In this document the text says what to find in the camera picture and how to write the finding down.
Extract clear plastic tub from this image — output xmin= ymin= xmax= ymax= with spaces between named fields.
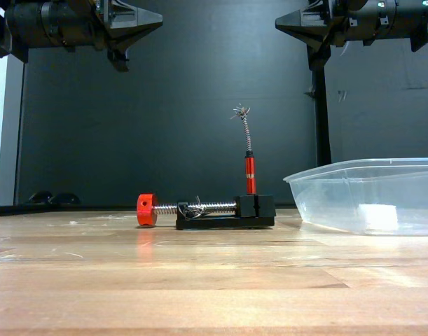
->
xmin=282 ymin=157 xmax=428 ymax=237

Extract black aluminium frame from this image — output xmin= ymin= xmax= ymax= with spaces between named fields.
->
xmin=0 ymin=190 xmax=141 ymax=218

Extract black wall post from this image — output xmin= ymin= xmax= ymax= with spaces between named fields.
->
xmin=310 ymin=68 xmax=333 ymax=167

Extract black clamp with red knob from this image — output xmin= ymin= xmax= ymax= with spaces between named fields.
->
xmin=136 ymin=193 xmax=276 ymax=231

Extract tangled thin wires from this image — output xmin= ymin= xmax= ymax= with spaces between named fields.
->
xmin=183 ymin=195 xmax=207 ymax=222

